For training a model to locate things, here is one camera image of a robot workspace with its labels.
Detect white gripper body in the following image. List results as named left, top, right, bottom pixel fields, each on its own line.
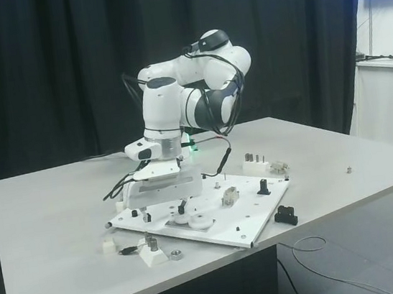
left=119, top=164, right=205, bottom=212

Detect white large gear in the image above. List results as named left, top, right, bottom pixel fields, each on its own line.
left=187, top=211, right=216, bottom=231

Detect flat white mounting plate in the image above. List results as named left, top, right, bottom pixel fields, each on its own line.
left=131, top=157, right=182, bottom=181

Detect white round peg holder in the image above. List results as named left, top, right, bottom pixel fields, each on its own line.
left=137, top=244, right=170, bottom=270

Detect small white holder block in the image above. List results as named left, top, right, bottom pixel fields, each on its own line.
left=102, top=239, right=119, bottom=255

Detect white task board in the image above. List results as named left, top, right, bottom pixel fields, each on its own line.
left=98, top=155, right=298, bottom=268

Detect white square peg holder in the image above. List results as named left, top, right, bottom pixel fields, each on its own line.
left=241, top=157, right=272, bottom=176

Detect black plug block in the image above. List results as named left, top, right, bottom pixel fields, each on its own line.
left=272, top=203, right=300, bottom=228

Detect metal D-SUB plug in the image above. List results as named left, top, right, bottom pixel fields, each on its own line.
left=267, top=159, right=291, bottom=176

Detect black curtains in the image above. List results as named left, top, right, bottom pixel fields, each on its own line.
left=0, top=0, right=393, bottom=294

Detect white cabinet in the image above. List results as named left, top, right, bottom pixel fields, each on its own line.
left=341, top=55, right=393, bottom=163

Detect black plug with short cable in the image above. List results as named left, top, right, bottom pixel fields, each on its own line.
left=117, top=244, right=142, bottom=258

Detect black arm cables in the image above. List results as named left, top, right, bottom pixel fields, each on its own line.
left=83, top=37, right=259, bottom=202

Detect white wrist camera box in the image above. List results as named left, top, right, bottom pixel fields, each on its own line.
left=122, top=135, right=161, bottom=162

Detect thin black rod on wire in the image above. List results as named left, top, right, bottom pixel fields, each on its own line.
left=188, top=133, right=236, bottom=178

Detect grey cable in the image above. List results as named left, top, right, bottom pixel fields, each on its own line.
left=290, top=225, right=393, bottom=294

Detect thin black cable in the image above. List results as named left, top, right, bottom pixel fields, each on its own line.
left=355, top=50, right=393, bottom=69

